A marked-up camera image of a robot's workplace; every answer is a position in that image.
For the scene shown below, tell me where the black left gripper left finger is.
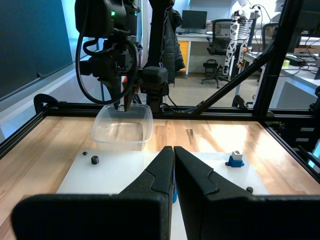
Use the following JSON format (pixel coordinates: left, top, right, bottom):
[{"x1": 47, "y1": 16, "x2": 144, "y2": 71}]
[{"x1": 11, "y1": 146, "x2": 175, "y2": 240}]

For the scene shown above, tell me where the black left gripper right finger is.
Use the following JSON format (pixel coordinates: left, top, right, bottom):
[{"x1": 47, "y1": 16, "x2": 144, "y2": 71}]
[{"x1": 174, "y1": 146, "x2": 320, "y2": 240}]

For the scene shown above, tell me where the clear plastic tub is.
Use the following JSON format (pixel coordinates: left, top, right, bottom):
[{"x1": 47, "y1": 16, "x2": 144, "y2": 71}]
[{"x1": 89, "y1": 104, "x2": 155, "y2": 152}]

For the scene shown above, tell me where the white board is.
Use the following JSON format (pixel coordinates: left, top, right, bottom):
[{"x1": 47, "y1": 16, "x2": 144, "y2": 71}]
[{"x1": 56, "y1": 150, "x2": 270, "y2": 240}]

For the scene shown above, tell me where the white lattice robot figure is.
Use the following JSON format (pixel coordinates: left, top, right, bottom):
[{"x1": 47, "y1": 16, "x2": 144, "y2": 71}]
[{"x1": 223, "y1": 0, "x2": 254, "y2": 76}]

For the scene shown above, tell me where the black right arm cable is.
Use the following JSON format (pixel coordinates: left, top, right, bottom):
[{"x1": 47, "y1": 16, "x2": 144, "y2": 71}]
[{"x1": 74, "y1": 0, "x2": 140, "y2": 105}]

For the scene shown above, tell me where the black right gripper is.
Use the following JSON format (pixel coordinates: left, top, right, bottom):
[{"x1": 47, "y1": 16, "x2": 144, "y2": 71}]
[{"x1": 79, "y1": 49, "x2": 169, "y2": 112}]

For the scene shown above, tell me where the black monitor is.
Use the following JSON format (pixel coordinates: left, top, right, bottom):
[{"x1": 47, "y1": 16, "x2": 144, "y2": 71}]
[{"x1": 181, "y1": 9, "x2": 208, "y2": 30}]

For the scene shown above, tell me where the black aluminium frame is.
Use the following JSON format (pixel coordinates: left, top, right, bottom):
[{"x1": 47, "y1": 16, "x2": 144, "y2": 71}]
[{"x1": 0, "y1": 0, "x2": 320, "y2": 176}]

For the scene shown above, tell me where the blue socket with white insert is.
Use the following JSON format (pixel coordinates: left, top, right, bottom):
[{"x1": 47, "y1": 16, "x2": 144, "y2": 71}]
[{"x1": 224, "y1": 150, "x2": 245, "y2": 168}]

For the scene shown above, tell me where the white desk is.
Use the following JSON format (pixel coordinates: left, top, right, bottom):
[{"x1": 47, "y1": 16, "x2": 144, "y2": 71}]
[
  {"x1": 174, "y1": 32, "x2": 235, "y2": 76},
  {"x1": 243, "y1": 49, "x2": 320, "y2": 106}
]

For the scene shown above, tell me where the yellow drawer cabinet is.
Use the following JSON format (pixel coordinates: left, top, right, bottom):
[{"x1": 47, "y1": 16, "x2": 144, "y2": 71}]
[{"x1": 178, "y1": 41, "x2": 190, "y2": 75}]

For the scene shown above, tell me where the black office chair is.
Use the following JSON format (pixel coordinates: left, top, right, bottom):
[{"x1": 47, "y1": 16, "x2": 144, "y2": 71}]
[{"x1": 201, "y1": 18, "x2": 236, "y2": 89}]

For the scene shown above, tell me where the black jacket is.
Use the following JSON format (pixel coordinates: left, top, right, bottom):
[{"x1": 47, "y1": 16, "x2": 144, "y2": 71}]
[{"x1": 162, "y1": 7, "x2": 187, "y2": 85}]

